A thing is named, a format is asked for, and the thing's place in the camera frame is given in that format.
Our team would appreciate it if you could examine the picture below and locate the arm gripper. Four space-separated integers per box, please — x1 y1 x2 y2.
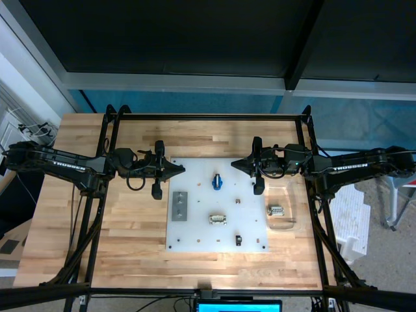
133 140 186 200
230 136 287 196

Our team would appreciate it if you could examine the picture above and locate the beige HAN10E connector insert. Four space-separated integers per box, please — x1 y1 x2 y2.
266 204 286 218

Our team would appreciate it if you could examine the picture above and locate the beige HAN10E socket base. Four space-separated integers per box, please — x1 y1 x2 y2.
209 213 229 227

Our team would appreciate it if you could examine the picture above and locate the grey metal plate with pegs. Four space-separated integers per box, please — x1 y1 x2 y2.
168 190 190 222

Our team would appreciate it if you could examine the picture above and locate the clear plastic tub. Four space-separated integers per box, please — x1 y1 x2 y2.
265 185 305 235

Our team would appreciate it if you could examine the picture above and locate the white task board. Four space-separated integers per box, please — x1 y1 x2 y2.
165 157 271 254

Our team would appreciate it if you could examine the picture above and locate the white foam packing block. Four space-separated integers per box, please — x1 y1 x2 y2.
326 185 372 266

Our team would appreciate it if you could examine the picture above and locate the blue-lit screen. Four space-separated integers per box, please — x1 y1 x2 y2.
194 298 283 312

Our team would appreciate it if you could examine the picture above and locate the grey metal chair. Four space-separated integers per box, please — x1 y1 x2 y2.
376 177 416 232

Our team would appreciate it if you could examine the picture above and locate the black floor case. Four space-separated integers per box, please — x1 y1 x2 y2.
0 168 45 235

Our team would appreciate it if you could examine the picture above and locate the brown cardboard box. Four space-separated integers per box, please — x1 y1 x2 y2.
0 217 33 261

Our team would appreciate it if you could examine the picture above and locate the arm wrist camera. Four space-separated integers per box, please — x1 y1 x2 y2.
263 152 281 170

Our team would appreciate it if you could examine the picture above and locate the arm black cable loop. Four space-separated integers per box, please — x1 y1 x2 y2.
126 170 146 192
258 148 290 178

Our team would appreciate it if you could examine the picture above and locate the black table frame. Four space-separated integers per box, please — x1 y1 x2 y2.
0 103 416 312

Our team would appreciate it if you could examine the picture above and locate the grey aluminium partition frame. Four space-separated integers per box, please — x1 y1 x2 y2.
0 0 416 113

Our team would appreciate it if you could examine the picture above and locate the black vertical wall post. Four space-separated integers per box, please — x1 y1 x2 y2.
285 0 326 92

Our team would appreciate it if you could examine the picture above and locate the black screen cable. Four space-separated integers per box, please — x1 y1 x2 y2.
173 296 196 312

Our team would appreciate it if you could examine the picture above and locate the white wall cable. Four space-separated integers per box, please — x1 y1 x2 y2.
18 125 46 136

